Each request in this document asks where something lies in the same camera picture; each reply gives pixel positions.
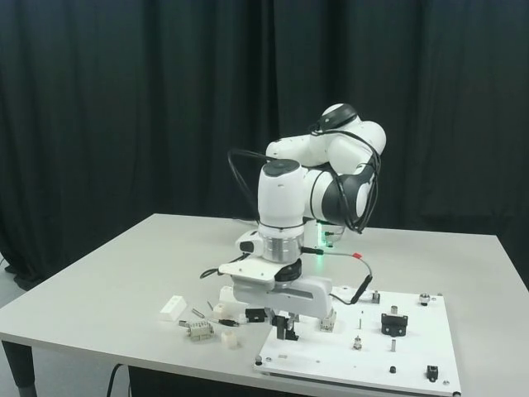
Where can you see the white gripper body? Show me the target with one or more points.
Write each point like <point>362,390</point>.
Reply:
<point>256,291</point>

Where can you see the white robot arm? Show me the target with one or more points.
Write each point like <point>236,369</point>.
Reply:
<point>277,194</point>

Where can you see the small white square holder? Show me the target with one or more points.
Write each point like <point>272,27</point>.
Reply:
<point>222,311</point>

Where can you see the metal round peg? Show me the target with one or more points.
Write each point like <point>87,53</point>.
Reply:
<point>197,311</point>
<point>394,345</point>

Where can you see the long white peg holder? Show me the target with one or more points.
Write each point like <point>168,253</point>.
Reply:
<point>171,308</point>

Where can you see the black blocky plug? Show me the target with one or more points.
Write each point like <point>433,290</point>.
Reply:
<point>254,316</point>

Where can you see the white holder block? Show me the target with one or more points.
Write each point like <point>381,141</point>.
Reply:
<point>225,294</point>

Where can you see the white holder with metal part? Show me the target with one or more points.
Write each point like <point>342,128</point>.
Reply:
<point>327,322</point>

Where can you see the white task board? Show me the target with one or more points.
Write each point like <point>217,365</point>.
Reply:
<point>330,351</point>

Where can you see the small white round holder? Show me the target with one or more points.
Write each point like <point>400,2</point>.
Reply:
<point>230,339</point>

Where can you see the grey D-SUB plug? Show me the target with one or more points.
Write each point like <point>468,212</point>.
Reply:
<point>193,331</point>

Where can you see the black curtains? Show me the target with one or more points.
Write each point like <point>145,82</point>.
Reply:
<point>124,103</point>

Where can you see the dark grey table leg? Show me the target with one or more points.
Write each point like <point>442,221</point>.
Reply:
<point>18,368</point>

